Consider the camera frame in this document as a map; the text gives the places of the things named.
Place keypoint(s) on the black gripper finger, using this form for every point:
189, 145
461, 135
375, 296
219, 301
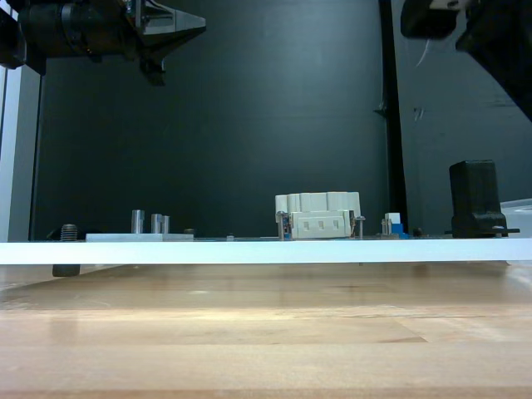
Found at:
507, 50
189, 23
170, 41

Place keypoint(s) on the black socket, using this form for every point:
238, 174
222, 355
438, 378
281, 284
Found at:
474, 195

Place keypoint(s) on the short metal peg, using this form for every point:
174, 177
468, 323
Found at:
167, 225
156, 224
137, 222

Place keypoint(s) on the small white blue clamp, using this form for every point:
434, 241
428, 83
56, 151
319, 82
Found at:
392, 218

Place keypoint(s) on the grey metal plate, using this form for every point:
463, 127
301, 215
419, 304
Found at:
124, 237

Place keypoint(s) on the black threaded bolt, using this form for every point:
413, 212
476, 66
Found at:
70, 232

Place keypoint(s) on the beige connector housing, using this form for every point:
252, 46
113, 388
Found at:
320, 208

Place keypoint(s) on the white task board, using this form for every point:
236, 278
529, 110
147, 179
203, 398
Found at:
266, 251

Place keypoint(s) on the grey aluminium window frame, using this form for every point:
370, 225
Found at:
21, 166

